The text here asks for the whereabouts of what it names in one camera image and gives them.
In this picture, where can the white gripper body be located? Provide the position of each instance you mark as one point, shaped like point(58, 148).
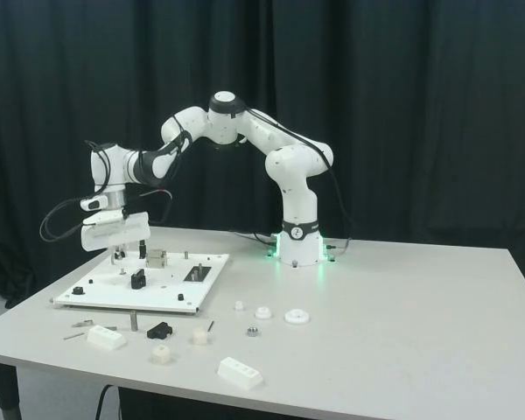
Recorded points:
point(114, 229)

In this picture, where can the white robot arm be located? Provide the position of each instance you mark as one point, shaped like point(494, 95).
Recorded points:
point(293, 184)

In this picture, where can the black slim plug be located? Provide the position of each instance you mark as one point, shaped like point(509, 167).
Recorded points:
point(142, 250)

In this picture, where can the black blocky plug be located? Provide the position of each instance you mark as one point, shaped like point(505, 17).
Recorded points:
point(137, 280)

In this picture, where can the white task board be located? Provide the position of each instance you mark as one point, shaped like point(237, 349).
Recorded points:
point(157, 293)

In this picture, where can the metal round peg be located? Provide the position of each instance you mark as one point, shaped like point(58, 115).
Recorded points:
point(133, 319)

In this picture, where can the small flat metal piece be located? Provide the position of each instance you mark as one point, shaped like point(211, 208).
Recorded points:
point(82, 324)

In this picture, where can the white long holder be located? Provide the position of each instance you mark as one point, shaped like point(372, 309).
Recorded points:
point(240, 372)
point(106, 338)

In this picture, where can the black D-SUB plug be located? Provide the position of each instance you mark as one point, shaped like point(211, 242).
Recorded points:
point(159, 330)

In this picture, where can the thin metal square peg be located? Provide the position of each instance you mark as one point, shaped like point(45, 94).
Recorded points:
point(73, 336)

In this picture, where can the white small cube holder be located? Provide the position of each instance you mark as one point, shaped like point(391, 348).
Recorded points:
point(161, 354)
point(199, 336)

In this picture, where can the thin dark metal peg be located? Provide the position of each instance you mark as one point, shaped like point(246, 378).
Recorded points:
point(210, 326)

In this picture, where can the white small gear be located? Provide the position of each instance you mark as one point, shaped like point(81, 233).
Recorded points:
point(239, 305)

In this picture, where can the metal bolt nut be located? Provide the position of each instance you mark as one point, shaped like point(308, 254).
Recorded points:
point(251, 331)

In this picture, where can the white medium gear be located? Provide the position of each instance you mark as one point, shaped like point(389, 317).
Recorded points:
point(263, 312)

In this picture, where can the black table leg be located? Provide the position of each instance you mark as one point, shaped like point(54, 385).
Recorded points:
point(2, 389)

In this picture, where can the white large gear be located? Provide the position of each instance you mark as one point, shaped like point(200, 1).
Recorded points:
point(296, 317)

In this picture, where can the black curtains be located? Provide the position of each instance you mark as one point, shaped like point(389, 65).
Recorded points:
point(398, 87)

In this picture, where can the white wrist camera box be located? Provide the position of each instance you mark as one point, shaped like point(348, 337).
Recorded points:
point(93, 203)

